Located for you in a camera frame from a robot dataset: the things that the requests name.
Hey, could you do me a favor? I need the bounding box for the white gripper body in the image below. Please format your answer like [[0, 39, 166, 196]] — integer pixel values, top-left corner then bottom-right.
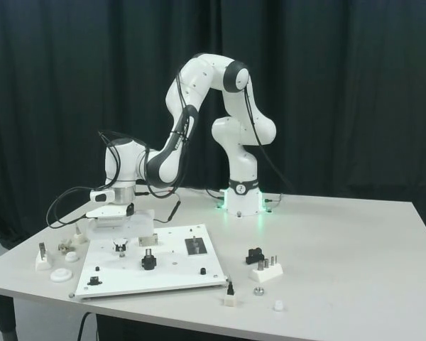
[[87, 209, 155, 239]]

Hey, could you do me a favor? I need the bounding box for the grey base connector cable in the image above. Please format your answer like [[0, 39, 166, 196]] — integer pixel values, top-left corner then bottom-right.
[[264, 193, 284, 210]]

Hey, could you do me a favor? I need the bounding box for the black D-SUB plug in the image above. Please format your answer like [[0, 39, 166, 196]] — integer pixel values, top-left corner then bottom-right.
[[246, 247, 265, 266]]

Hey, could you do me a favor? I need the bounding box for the white large gear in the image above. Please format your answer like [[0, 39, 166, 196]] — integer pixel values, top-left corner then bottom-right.
[[49, 269, 72, 283]]

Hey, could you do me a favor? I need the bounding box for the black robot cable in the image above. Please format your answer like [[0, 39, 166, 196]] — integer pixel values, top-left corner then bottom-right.
[[46, 67, 294, 232]]

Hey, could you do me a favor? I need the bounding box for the thin black rod on wire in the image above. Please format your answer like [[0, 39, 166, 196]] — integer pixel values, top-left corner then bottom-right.
[[134, 187, 182, 223]]

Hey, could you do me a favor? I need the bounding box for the black curtain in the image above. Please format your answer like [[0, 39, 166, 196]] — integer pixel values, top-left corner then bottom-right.
[[0, 0, 426, 249]]

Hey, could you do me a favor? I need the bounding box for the white task board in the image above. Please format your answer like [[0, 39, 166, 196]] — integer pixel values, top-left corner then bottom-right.
[[72, 223, 229, 300]]

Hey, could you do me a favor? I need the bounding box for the white peg holder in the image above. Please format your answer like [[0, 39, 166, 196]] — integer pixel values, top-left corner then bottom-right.
[[34, 254, 53, 272], [250, 263, 284, 283]]

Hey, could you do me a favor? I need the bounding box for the flat white mount plate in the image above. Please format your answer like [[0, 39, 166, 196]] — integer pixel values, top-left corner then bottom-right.
[[84, 207, 135, 220]]

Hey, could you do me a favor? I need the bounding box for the small white camera box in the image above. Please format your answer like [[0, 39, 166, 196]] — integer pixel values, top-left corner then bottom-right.
[[89, 189, 115, 204]]

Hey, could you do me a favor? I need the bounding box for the black table leg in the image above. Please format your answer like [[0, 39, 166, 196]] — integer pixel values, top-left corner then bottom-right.
[[0, 291, 17, 341]]

